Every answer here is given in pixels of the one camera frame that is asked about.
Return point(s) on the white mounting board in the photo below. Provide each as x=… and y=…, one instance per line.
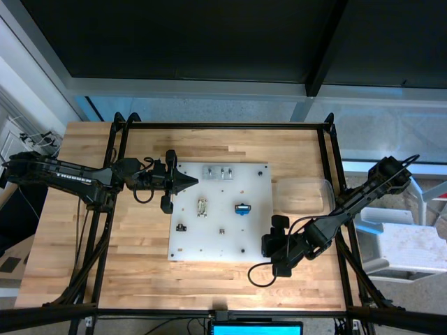
x=209, y=244

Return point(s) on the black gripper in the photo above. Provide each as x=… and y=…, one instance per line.
x=167, y=179
x=288, y=247

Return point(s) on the clear aluminium bar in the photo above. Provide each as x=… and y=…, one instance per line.
x=216, y=178

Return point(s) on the small black table camera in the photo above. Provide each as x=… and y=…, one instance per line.
x=221, y=315

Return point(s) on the clear plastic tub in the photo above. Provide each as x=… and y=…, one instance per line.
x=300, y=195

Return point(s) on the black clamp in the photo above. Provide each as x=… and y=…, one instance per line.
x=181, y=227

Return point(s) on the white plastic stool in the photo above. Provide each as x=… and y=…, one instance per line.
x=412, y=240

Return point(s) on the brown cardboard box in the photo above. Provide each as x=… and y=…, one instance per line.
x=17, y=251

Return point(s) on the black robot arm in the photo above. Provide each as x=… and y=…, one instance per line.
x=349, y=206
x=70, y=176

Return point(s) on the grey rectangular connector housing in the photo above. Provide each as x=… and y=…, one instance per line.
x=202, y=208

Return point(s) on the blue black d-sub connector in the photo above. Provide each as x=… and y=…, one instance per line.
x=242, y=209

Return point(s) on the blue edged screen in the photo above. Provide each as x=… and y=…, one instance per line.
x=255, y=328

